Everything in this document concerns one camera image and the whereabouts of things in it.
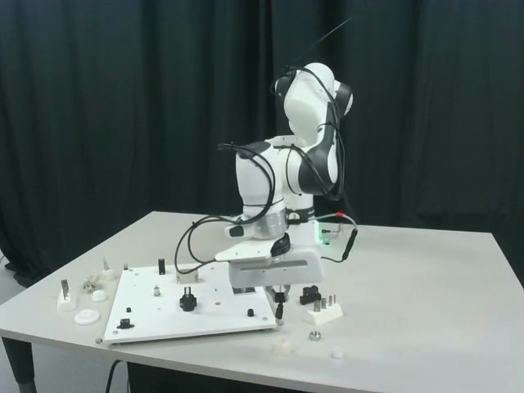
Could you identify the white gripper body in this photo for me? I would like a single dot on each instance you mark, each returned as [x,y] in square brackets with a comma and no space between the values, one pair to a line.
[278,274]

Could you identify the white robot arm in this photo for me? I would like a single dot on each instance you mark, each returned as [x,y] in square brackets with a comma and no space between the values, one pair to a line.
[305,102]

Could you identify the black D-SUB plug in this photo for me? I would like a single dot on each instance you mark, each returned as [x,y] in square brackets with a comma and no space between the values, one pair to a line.
[310,294]

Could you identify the large metal round peg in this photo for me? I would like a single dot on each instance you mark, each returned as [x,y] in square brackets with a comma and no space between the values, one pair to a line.
[316,308]

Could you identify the medium metal round peg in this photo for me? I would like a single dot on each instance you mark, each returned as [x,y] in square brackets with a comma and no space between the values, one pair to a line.
[323,304]

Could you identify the white round peg holder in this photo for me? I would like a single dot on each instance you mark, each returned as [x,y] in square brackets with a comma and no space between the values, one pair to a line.
[323,316]

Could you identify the metal nut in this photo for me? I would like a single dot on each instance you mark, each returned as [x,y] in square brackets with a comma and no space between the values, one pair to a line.
[314,335]

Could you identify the white hexagonal holder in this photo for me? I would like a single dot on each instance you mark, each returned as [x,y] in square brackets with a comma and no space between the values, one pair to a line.
[282,346]

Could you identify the white small gear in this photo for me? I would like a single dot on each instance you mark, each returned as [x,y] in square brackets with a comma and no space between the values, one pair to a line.
[336,352]

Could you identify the white task board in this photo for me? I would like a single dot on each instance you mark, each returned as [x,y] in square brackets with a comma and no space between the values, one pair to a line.
[163,319]

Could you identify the white plug holder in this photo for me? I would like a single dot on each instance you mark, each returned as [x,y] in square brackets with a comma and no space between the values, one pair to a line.
[107,274]

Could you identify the grey metal plug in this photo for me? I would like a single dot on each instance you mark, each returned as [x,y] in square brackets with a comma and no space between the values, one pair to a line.
[106,264]

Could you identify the white medium gear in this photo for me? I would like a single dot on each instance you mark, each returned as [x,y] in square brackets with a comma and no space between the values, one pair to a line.
[97,295]

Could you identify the beige Ethernet plug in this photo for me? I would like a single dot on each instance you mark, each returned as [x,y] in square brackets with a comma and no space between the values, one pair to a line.
[92,283]

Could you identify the white large gear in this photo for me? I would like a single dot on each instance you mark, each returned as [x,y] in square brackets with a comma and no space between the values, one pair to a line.
[87,317]

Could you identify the white square peg holder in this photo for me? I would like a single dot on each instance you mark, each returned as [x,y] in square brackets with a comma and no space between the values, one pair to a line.
[67,304]

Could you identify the large metal square peg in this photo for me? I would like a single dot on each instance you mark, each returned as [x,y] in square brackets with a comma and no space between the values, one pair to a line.
[65,286]

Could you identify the black curtain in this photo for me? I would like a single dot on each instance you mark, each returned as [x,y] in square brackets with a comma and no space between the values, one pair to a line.
[123,123]

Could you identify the black table leg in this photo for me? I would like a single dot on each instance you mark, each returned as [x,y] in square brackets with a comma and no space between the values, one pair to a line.
[18,360]

